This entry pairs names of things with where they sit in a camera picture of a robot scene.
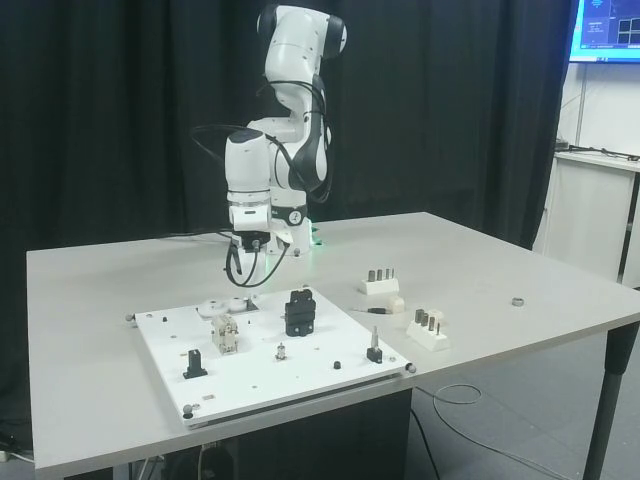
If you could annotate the black curtain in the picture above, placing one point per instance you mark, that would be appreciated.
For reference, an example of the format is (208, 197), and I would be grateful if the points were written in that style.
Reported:
(100, 100)

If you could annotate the beige waterproof plug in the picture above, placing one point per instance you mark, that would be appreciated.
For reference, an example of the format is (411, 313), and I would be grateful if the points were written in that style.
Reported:
(223, 336)

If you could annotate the blue screen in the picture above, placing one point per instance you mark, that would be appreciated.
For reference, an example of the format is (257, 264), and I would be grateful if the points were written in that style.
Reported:
(607, 30)

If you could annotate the small white cube holder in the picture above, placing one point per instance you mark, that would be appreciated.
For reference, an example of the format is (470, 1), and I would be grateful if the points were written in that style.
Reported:
(396, 304)

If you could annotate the white small gear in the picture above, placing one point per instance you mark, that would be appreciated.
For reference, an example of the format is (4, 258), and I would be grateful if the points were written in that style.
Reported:
(251, 299)

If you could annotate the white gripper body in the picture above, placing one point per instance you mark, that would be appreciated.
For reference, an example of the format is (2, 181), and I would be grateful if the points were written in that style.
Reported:
(265, 275)

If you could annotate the black D-SUB plug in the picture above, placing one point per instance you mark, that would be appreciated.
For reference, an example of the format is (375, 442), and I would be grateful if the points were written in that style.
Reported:
(300, 315)

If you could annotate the black Ethernet plug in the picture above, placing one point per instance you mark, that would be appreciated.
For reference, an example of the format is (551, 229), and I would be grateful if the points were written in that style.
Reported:
(192, 366)

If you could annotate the white square peg holder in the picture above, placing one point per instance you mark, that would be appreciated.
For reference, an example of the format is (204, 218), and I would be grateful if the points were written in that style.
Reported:
(430, 340)

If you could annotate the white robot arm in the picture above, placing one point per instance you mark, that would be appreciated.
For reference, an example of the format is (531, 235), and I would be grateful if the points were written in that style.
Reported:
(290, 60)

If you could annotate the white task board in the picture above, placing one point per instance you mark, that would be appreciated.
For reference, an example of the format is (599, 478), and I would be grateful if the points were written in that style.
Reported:
(260, 385)

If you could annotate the white round peg holder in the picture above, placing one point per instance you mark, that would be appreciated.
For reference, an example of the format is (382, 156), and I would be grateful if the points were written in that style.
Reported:
(380, 287)

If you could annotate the metal nut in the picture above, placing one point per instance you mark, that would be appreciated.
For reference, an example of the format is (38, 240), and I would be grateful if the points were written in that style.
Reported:
(517, 301)

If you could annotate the metal BNC plug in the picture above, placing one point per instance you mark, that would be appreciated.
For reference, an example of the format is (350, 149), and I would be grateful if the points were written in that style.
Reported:
(281, 352)

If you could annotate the black table leg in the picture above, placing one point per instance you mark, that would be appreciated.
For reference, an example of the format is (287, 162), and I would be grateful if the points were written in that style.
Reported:
(607, 400)

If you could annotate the white large gear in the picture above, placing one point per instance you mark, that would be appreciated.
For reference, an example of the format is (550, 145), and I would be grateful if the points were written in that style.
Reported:
(211, 308)

